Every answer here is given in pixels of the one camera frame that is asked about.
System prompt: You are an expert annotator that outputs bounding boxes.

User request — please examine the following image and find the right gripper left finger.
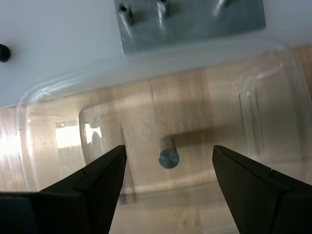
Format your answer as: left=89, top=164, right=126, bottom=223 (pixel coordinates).
left=0, top=144, right=128, bottom=234

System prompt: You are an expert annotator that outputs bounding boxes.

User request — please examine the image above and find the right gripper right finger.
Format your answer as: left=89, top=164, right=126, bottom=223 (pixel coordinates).
left=212, top=144, right=312, bottom=234

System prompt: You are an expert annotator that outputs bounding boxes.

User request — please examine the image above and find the steel cylinder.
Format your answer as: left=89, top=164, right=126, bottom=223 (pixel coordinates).
left=157, top=136, right=180, bottom=170

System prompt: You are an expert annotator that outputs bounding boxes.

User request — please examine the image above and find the clear plastic tub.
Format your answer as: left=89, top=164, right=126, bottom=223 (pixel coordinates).
left=15, top=36, right=308, bottom=199

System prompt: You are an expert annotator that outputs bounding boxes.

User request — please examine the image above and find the black knob screw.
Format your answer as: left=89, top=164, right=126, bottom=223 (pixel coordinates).
left=0, top=43, right=12, bottom=63

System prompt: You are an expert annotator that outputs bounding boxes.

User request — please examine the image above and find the white task board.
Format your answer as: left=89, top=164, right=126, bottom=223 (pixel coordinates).
left=0, top=0, right=312, bottom=108

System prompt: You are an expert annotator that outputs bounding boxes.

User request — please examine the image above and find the grey metal plate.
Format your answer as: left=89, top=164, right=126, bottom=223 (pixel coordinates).
left=114, top=0, right=267, bottom=58

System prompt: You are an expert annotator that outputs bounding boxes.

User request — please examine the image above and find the steel peg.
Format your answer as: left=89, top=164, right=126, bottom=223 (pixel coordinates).
left=217, top=0, right=236, bottom=8
left=155, top=0, right=171, bottom=18
left=117, top=2, right=137, bottom=25

